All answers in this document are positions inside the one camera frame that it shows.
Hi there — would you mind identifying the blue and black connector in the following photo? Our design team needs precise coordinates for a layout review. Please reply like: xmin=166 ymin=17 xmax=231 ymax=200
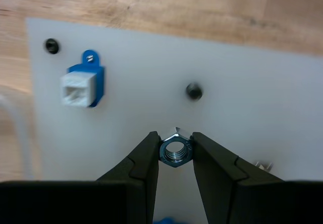
xmin=153 ymin=216 xmax=177 ymax=224

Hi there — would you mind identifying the silver M12 hex nut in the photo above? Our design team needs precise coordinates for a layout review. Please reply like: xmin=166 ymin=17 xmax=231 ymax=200
xmin=158 ymin=127 xmax=194 ymax=168

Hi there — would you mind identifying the black board corner screw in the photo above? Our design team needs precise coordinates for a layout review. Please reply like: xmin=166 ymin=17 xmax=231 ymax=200
xmin=44 ymin=38 xmax=61 ymax=55

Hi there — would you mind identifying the white board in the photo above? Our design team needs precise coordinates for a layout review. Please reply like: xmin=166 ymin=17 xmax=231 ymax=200
xmin=25 ymin=17 xmax=323 ymax=224

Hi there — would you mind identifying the black M12 threaded stud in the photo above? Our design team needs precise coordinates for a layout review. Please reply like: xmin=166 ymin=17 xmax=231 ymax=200
xmin=185 ymin=82 xmax=204 ymax=100

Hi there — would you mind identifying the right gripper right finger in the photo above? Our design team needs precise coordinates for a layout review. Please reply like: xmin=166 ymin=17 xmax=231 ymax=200
xmin=192 ymin=132 xmax=323 ymax=224

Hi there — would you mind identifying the blue and white network socket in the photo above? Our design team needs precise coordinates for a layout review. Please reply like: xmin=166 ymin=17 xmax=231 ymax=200
xmin=60 ymin=49 xmax=106 ymax=108

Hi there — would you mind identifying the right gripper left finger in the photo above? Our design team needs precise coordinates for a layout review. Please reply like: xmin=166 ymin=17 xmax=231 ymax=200
xmin=0 ymin=131 xmax=162 ymax=224

